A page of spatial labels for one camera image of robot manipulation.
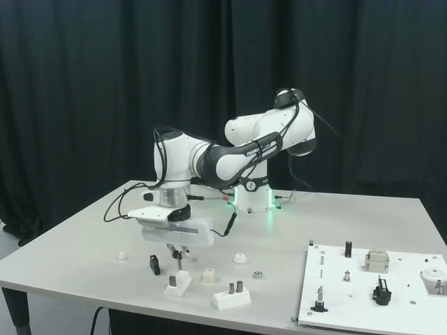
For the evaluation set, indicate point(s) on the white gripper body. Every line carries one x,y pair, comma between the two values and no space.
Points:
195,234

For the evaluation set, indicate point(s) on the metal square peg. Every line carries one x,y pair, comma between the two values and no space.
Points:
179,261
173,281

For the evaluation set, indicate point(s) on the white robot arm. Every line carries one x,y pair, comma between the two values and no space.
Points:
241,130

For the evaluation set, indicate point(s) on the white square peg holder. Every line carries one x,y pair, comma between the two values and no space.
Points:
179,287

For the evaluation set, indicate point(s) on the metal round peg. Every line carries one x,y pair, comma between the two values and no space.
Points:
240,286
232,288

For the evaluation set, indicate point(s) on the white round peg holder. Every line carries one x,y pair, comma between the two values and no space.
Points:
232,299

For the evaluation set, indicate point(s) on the white cube holder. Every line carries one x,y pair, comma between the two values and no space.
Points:
209,275

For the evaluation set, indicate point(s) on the white small gear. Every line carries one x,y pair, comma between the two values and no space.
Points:
122,255

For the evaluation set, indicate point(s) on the white medium gear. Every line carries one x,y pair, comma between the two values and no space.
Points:
239,259

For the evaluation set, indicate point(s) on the metal nut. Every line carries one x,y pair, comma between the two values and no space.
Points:
257,274

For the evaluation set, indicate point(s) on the tall black plug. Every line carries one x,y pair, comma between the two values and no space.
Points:
348,248

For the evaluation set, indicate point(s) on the metal BNC plug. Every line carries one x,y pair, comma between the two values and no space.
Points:
346,275

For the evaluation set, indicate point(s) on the dark table leg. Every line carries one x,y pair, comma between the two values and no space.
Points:
15,310

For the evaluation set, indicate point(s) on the white task board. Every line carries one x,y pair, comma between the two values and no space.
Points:
359,300

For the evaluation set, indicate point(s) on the grey rectangular connector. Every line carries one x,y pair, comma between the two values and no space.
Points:
374,259

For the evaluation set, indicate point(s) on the black plug with lever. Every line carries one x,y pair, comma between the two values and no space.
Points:
381,294

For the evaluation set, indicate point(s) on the black curtain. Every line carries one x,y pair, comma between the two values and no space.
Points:
70,70

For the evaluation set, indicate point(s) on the white large gear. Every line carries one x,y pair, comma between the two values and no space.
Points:
433,275

